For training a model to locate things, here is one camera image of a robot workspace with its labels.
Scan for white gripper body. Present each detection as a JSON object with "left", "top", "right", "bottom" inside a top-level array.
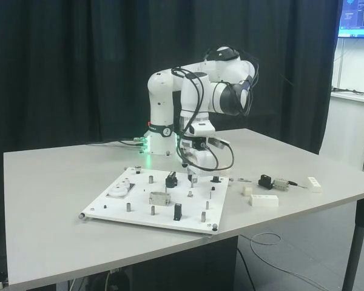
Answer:
[{"left": 186, "top": 149, "right": 221, "bottom": 179}]

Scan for black USB plug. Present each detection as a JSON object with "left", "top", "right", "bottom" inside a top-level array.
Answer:
[{"left": 164, "top": 171, "right": 178, "bottom": 187}]

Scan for white task board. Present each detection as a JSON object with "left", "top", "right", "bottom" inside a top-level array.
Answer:
[{"left": 78, "top": 167, "right": 232, "bottom": 236}]

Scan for black plug holder block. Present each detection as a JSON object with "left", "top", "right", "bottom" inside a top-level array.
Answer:
[{"left": 258, "top": 174, "right": 274, "bottom": 190}]

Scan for long white holder with holes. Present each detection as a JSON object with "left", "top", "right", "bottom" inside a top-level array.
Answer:
[{"left": 249, "top": 194, "right": 280, "bottom": 207}]

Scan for white large gear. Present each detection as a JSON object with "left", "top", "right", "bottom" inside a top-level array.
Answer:
[{"left": 109, "top": 187, "right": 129, "bottom": 198}]

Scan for metal D-SUB plug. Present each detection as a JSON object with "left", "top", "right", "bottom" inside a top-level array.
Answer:
[{"left": 272, "top": 178, "right": 289, "bottom": 191}]

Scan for black box under table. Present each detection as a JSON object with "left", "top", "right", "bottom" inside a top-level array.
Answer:
[{"left": 121, "top": 235, "right": 239, "bottom": 291}]

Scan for white cabinet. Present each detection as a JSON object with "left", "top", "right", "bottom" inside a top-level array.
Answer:
[{"left": 329, "top": 38, "right": 364, "bottom": 176}]

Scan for black curtains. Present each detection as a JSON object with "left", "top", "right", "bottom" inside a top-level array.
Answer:
[{"left": 0, "top": 0, "right": 343, "bottom": 270}]

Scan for black table leg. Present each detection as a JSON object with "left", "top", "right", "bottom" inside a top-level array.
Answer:
[{"left": 342, "top": 198, "right": 364, "bottom": 291}]

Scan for blue screen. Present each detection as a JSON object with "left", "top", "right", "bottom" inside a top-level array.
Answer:
[{"left": 337, "top": 0, "right": 364, "bottom": 39}]

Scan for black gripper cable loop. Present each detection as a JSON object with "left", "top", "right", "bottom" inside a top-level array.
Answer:
[{"left": 197, "top": 141, "right": 235, "bottom": 178}]

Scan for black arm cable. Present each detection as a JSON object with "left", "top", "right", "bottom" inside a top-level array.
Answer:
[{"left": 170, "top": 47, "right": 260, "bottom": 143}]

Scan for black base cables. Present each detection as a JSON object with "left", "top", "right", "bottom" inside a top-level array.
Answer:
[{"left": 87, "top": 136, "right": 148, "bottom": 148}]

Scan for grey floor cable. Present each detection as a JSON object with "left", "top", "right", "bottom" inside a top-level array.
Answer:
[{"left": 238, "top": 232, "right": 295, "bottom": 275}]

